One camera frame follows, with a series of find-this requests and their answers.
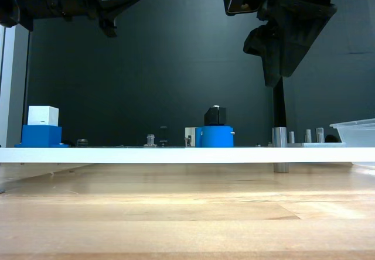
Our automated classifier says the small clear round socket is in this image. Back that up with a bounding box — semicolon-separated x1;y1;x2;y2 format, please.
144;133;159;148

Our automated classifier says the grey window frame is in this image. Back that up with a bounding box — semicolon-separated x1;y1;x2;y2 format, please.
0;24;30;149

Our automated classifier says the white taskboard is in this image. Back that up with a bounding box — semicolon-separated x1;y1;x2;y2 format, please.
0;146;375;165

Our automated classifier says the blue round connector holder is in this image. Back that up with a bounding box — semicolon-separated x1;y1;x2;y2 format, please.
195;125;236;148

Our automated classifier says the thick silver metal cylinder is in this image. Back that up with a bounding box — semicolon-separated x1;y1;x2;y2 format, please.
271;127;289;173

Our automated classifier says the grey metal plate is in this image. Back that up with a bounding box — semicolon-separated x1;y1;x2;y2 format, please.
268;142;347;148

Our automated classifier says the white connector housing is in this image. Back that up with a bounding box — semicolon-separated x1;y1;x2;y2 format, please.
185;126;203;148

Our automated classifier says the clear plastic tub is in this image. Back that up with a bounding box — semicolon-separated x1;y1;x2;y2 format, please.
329;118;375;169

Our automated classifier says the black D-sub connector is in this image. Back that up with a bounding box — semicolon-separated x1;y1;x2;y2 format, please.
203;104;227;126

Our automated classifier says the white cube block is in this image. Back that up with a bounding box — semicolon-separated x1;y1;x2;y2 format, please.
28;105;60;127

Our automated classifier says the blue square holder base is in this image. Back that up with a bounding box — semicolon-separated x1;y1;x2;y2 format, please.
14;124;70;149

